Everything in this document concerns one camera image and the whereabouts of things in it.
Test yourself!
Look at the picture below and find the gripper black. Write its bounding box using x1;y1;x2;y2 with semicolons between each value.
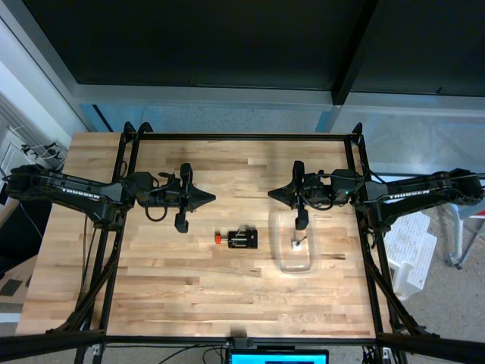
164;162;217;233
267;160;330;231

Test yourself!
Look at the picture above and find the black clamp with red knob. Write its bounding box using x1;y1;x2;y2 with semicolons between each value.
214;225;260;250

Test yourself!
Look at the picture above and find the clear plastic tub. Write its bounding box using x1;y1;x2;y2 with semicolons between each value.
268;209;322;278

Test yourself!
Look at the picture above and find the white plastic step stool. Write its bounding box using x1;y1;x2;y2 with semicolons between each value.
382;212;440;303

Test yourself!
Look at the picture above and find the laptop with blue screen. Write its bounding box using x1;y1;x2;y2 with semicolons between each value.
226;349;330;364

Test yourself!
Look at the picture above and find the large black cabinet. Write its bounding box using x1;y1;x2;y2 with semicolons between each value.
0;196;52;278

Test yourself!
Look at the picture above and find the brown cardboard box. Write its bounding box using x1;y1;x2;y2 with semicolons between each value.
0;253;39;304

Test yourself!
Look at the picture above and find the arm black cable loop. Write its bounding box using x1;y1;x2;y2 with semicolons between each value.
145;204;171;224
302;172;336;211

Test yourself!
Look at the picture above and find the small black camera box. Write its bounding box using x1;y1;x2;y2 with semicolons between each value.
230;330;254;348

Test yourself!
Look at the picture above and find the bundle of plugs and cables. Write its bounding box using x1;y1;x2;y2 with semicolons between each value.
18;142;65;162

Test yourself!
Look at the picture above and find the grey metal chair frame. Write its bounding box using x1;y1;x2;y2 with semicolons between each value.
435;189;485;271

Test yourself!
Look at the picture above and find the black metal frame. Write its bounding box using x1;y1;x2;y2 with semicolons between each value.
0;121;485;364

